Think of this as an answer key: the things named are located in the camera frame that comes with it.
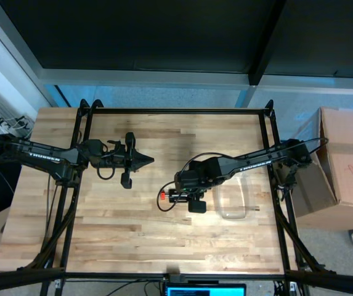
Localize cardboard box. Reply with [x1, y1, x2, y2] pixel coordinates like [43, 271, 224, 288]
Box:
[290, 106, 353, 232]

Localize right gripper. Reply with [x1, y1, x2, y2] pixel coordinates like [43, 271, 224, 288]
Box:
[190, 184, 209, 203]

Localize black clamp with red knob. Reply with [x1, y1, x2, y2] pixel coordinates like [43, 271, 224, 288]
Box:
[160, 189, 191, 204]

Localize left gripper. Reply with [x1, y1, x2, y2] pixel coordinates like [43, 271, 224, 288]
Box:
[120, 131, 155, 190]

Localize black frame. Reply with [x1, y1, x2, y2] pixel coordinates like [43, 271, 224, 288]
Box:
[0, 98, 342, 296]

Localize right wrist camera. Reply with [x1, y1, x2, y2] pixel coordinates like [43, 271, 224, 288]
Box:
[188, 200, 208, 215]

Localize blue screen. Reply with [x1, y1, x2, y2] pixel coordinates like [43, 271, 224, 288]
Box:
[163, 283, 247, 296]

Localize clear plastic container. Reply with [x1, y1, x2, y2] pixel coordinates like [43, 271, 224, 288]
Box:
[214, 171, 253, 221]

